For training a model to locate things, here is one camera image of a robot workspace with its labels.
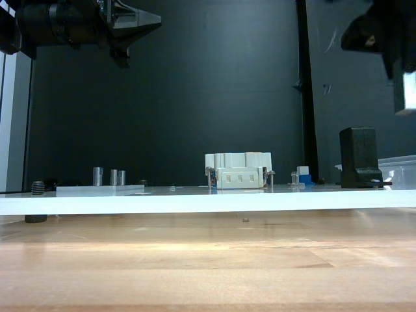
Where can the blue clamp with silver pin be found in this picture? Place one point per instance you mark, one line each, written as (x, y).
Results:
(214, 178)

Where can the black aluminium frame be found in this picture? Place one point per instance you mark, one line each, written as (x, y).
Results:
(307, 97)

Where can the white taskboard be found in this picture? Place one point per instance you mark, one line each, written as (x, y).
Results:
(208, 203)

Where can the black set screw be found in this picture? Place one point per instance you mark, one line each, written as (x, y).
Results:
(38, 188)
(143, 182)

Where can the black connector housing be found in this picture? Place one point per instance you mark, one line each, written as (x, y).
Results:
(357, 152)

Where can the clear plastic tub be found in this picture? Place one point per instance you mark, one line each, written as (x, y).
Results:
(399, 172)

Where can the short silver metal bar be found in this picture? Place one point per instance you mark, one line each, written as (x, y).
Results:
(122, 178)
(98, 177)
(114, 178)

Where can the grey metal bar plate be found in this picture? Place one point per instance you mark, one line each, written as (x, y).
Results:
(84, 191)

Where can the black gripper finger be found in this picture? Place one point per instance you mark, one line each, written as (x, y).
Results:
(146, 21)

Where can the blue connector with white cap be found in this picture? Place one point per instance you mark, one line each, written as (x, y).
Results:
(305, 178)

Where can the black board foot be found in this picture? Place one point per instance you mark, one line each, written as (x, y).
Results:
(35, 219)

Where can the beige multi-pin connector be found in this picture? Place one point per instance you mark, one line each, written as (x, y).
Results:
(240, 178)

